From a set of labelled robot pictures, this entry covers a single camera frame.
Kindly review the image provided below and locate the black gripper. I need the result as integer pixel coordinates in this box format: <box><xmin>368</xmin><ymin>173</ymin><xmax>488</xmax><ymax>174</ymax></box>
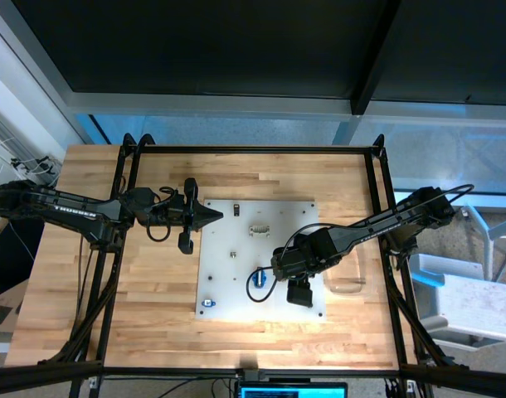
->
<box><xmin>270</xmin><ymin>244</ymin><xmax>317</xmax><ymax>284</ymax></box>
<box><xmin>165</xmin><ymin>177</ymin><xmax>225</xmax><ymax>255</ymax></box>

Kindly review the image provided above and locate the blue round holder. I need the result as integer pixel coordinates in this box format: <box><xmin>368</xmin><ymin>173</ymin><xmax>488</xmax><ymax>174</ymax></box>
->
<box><xmin>248</xmin><ymin>268</ymin><xmax>269</xmax><ymax>290</ymax></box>

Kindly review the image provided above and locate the white task board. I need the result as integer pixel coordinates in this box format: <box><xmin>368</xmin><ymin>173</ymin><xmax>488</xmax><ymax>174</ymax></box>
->
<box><xmin>193</xmin><ymin>198</ymin><xmax>328</xmax><ymax>323</ymax></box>

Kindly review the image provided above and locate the clear plastic tub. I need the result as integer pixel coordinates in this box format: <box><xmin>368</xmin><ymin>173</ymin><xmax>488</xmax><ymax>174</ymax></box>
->
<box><xmin>322</xmin><ymin>244</ymin><xmax>372</xmax><ymax>297</ymax></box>

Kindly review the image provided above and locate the laptop screen with blue edge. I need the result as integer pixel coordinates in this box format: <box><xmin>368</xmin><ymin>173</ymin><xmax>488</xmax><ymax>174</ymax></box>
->
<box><xmin>235</xmin><ymin>381</ymin><xmax>349</xmax><ymax>398</ymax></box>

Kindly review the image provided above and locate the white tubular stand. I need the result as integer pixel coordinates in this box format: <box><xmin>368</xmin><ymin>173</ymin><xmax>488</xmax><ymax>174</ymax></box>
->
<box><xmin>460</xmin><ymin>201</ymin><xmax>506</xmax><ymax>284</ymax></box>

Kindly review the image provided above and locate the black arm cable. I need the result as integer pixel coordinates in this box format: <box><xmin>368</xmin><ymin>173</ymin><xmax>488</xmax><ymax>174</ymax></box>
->
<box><xmin>146</xmin><ymin>186</ymin><xmax>177</xmax><ymax>244</ymax></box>
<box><xmin>247</xmin><ymin>183</ymin><xmax>476</xmax><ymax>303</ymax></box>

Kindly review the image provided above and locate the black table frame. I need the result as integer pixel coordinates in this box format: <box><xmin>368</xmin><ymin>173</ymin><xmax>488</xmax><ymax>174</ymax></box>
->
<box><xmin>0</xmin><ymin>132</ymin><xmax>506</xmax><ymax>398</ymax></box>

